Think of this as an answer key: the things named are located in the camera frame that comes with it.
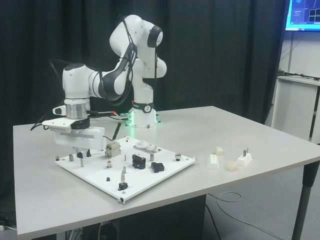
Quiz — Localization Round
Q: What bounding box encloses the long white holder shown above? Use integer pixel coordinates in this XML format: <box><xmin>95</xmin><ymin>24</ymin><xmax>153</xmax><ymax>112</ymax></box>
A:
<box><xmin>206</xmin><ymin>154</ymin><xmax>221</xmax><ymax>170</ymax></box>

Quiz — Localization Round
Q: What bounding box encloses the black base metal plug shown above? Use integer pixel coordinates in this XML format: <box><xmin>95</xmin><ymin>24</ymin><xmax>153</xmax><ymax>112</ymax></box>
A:
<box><xmin>117</xmin><ymin>166</ymin><xmax>129</xmax><ymax>192</ymax></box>

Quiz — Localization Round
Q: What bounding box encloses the white peg holder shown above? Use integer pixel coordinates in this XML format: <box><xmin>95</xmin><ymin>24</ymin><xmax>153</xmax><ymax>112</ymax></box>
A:
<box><xmin>236</xmin><ymin>153</ymin><xmax>253</xmax><ymax>166</ymax></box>

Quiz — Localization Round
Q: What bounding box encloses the grey floor cable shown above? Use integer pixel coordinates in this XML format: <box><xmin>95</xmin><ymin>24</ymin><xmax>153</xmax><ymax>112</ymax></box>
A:
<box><xmin>215</xmin><ymin>191</ymin><xmax>297</xmax><ymax>240</ymax></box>

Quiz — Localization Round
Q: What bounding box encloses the blue screen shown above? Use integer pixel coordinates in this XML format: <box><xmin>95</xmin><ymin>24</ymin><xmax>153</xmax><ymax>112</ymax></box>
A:
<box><xmin>284</xmin><ymin>0</ymin><xmax>320</xmax><ymax>32</ymax></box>

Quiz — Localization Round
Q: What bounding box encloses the white task board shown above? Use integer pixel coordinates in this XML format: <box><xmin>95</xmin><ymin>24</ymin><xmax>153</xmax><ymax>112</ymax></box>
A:
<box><xmin>54</xmin><ymin>135</ymin><xmax>197</xmax><ymax>203</ymax></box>

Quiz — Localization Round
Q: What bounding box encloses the black plug with prongs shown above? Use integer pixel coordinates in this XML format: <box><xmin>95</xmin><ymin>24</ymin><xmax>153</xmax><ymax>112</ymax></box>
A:
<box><xmin>131</xmin><ymin>154</ymin><xmax>146</xmax><ymax>171</ymax></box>

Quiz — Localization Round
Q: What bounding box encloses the black curtain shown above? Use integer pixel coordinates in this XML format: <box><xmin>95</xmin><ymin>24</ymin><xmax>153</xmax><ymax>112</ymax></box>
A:
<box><xmin>0</xmin><ymin>0</ymin><xmax>286</xmax><ymax>221</ymax></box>

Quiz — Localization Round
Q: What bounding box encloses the black block plug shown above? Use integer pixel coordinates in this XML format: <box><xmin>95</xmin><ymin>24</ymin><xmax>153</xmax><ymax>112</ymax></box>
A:
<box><xmin>150</xmin><ymin>161</ymin><xmax>165</xmax><ymax>174</ymax></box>

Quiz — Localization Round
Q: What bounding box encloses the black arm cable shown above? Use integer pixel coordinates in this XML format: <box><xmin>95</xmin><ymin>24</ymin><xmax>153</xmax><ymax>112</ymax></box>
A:
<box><xmin>29</xmin><ymin>14</ymin><xmax>161</xmax><ymax>132</ymax></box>

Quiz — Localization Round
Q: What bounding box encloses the black table leg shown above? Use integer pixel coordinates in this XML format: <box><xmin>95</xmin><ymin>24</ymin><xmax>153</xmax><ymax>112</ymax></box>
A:
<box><xmin>291</xmin><ymin>162</ymin><xmax>317</xmax><ymax>240</ymax></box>

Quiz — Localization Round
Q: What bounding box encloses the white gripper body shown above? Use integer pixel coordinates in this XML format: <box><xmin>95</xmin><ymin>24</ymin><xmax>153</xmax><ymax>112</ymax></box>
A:
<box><xmin>52</xmin><ymin>126</ymin><xmax>106</xmax><ymax>152</ymax></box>

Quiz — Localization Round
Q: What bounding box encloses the white cabinet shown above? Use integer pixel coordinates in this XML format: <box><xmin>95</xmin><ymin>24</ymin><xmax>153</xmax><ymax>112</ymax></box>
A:
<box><xmin>271</xmin><ymin>74</ymin><xmax>320</xmax><ymax>145</ymax></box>

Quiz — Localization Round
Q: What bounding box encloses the black rod with red tag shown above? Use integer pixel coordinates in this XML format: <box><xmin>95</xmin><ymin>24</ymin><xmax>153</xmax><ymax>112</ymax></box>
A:
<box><xmin>109</xmin><ymin>109</ymin><xmax>124</xmax><ymax>141</ymax></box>

